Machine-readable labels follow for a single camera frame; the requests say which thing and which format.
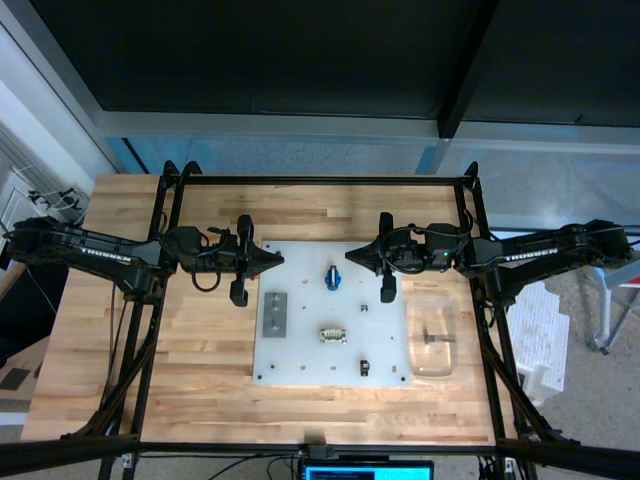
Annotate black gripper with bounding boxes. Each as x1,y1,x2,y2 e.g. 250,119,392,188
344,212,426,304
209,214,285,307

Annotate grey metal plate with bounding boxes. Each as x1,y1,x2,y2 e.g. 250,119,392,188
260,291,290,341

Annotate clear plastic tub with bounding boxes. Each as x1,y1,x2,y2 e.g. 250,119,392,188
405,296,459,384

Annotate white task board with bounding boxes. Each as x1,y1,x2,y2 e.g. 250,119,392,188
252,240,414,388

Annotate white foam block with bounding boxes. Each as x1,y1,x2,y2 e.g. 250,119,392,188
509,282,571,409

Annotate black room pillar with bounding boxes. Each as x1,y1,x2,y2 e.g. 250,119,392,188
437,0,501,140

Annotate laptop screen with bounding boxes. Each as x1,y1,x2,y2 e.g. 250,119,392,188
298,459,435,480

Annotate grey metal stand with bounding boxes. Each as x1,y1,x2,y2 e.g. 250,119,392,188
582,264,640,357

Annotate cardboard box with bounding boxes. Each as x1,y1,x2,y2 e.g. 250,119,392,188
0,334,51,401

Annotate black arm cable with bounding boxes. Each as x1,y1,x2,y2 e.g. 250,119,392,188
191,227,225,295

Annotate black metal frame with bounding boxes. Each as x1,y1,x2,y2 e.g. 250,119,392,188
0,159,640,480

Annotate grey aluminium partition frame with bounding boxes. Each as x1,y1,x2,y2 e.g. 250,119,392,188
0,0,640,171

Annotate black table-level camera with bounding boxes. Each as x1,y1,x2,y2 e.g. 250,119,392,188
298,442,335,460

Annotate cable bundle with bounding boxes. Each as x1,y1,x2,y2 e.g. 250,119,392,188
27,185,86,214

